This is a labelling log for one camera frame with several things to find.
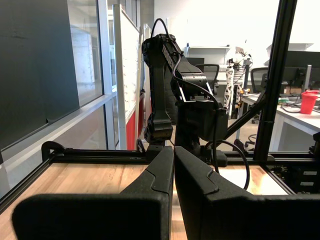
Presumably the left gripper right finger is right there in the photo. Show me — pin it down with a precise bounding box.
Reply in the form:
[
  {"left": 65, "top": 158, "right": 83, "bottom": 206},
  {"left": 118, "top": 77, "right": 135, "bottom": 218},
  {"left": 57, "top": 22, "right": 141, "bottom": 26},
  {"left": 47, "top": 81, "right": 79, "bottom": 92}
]
[{"left": 174, "top": 146, "right": 320, "bottom": 240}]

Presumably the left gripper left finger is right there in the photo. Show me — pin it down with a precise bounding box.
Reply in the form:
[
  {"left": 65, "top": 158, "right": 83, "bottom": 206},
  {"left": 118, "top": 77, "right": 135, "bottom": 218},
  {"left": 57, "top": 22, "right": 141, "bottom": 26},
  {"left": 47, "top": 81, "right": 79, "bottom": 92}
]
[{"left": 11, "top": 145, "right": 175, "bottom": 240}]

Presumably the black controller box stack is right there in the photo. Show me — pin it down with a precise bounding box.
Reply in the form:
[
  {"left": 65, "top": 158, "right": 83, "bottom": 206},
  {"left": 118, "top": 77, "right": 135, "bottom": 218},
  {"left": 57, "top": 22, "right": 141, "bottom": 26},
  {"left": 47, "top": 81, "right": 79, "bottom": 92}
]
[{"left": 266, "top": 163, "right": 320, "bottom": 195}]

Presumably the black chair base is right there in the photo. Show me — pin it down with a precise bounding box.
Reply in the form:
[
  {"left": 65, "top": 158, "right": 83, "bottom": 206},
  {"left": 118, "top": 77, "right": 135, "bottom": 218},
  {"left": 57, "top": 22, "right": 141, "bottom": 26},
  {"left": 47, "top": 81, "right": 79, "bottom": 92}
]
[{"left": 244, "top": 133, "right": 258, "bottom": 151}]

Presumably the white office desk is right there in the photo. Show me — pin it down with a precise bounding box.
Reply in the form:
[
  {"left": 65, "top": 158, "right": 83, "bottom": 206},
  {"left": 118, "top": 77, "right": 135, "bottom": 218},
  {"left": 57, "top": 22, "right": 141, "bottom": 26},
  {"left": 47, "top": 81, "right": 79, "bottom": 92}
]
[{"left": 241, "top": 92, "right": 320, "bottom": 153}]

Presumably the red plastic bin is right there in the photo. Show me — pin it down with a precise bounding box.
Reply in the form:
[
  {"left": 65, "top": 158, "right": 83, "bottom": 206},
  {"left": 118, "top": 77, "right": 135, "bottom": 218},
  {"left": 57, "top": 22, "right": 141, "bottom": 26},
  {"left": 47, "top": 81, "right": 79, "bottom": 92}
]
[{"left": 299, "top": 89, "right": 320, "bottom": 115}]

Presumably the white lattice stand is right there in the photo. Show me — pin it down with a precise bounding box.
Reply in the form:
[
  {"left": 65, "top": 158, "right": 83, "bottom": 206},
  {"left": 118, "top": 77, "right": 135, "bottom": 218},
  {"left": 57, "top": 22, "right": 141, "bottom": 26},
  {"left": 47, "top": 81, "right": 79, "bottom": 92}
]
[{"left": 223, "top": 44, "right": 253, "bottom": 118}]

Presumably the black office chair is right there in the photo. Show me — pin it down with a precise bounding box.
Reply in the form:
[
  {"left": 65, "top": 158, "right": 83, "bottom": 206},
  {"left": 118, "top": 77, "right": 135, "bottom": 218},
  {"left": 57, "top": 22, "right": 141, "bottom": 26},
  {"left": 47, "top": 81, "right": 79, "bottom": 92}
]
[
  {"left": 249, "top": 67, "right": 270, "bottom": 125},
  {"left": 196, "top": 63, "right": 221, "bottom": 97}
]

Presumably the white partition panel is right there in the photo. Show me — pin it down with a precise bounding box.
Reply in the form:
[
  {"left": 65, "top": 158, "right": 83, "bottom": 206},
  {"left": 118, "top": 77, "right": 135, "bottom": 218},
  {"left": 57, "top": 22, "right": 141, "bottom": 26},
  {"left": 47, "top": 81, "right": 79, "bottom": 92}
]
[{"left": 112, "top": 3, "right": 146, "bottom": 151}]

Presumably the large dark monitor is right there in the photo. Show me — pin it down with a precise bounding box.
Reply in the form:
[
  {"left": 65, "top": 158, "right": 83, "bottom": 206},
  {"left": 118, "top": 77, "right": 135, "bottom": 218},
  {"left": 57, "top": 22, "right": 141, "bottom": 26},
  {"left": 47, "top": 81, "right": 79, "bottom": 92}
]
[{"left": 282, "top": 51, "right": 320, "bottom": 88}]

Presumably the small dark monitor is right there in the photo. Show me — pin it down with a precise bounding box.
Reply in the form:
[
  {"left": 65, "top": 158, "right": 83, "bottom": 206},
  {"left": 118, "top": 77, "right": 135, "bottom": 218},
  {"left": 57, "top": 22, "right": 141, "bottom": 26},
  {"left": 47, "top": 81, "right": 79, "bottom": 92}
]
[{"left": 186, "top": 57, "right": 205, "bottom": 69}]

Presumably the white shelf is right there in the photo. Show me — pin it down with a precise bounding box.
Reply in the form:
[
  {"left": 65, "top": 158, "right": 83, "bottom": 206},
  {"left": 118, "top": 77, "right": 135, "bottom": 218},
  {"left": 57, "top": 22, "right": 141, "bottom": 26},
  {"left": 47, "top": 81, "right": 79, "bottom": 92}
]
[
  {"left": 266, "top": 42, "right": 315, "bottom": 53},
  {"left": 186, "top": 44, "right": 231, "bottom": 59}
]

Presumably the black looped cable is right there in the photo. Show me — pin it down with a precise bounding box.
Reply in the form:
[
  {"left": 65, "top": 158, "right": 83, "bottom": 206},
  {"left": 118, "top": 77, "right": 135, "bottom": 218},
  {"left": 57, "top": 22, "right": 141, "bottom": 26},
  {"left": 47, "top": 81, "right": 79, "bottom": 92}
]
[{"left": 204, "top": 139, "right": 251, "bottom": 192}]

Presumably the black aluminium frame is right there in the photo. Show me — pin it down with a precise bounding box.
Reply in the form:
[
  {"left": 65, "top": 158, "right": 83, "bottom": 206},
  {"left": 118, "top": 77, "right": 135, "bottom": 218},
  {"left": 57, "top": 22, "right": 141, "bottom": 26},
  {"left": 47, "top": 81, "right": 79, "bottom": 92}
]
[{"left": 0, "top": 0, "right": 320, "bottom": 213}]

